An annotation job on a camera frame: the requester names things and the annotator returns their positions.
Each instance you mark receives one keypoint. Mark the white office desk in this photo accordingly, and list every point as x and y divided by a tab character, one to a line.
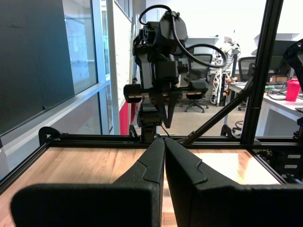
281	107

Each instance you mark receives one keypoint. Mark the white lattice stand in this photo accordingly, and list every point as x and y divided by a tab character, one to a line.
217	80

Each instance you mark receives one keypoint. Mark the red plastic container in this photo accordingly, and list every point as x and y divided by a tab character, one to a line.
293	92

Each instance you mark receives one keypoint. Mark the black aluminium frame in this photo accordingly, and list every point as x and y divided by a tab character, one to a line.
94	138

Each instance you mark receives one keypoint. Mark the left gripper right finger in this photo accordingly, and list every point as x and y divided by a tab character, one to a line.
225	205

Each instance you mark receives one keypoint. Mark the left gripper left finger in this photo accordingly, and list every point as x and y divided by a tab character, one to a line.
94	203

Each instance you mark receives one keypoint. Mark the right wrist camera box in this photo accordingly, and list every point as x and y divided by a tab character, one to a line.
165	72

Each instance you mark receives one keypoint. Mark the black background robot arm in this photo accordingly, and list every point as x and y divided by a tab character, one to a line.
294	54

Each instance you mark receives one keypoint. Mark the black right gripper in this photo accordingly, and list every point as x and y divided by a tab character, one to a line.
132	92

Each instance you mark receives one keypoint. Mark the black computer monitor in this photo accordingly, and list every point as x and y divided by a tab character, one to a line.
278	50

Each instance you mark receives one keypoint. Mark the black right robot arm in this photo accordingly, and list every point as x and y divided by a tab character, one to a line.
170	30

